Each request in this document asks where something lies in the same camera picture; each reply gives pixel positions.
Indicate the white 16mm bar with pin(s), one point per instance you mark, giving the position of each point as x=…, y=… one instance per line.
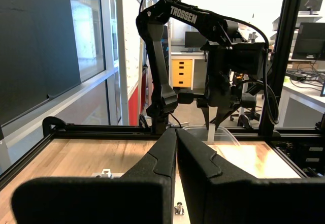
x=211, y=135

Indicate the small blue connector mount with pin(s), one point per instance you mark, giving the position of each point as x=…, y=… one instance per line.
x=106, y=174

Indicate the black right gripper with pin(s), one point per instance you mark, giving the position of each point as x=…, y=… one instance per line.
x=218, y=81

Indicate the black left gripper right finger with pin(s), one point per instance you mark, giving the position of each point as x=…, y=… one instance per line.
x=241, y=201

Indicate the black box with white labels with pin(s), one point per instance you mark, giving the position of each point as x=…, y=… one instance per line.
x=312, y=158

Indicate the white partition board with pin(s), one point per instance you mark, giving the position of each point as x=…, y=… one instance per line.
x=132, y=43

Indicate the yellow drawer cabinet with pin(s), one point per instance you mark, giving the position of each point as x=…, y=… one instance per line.
x=181, y=72

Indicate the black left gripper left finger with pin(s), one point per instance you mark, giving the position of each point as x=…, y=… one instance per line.
x=101, y=201

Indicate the small black computer monitor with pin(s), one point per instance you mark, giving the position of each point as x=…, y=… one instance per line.
x=311, y=3

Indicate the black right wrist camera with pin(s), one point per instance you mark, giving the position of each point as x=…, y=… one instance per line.
x=248, y=59

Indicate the large black computer monitor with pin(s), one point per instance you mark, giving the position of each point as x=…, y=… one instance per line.
x=309, y=41

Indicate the red wall panel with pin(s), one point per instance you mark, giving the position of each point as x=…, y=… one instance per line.
x=133, y=107

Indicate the green tape roll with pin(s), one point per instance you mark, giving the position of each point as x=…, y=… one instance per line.
x=287, y=78

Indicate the black stool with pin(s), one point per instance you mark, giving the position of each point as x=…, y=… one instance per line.
x=250, y=113

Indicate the clear plastic container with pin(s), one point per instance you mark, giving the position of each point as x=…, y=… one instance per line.
x=226, y=133

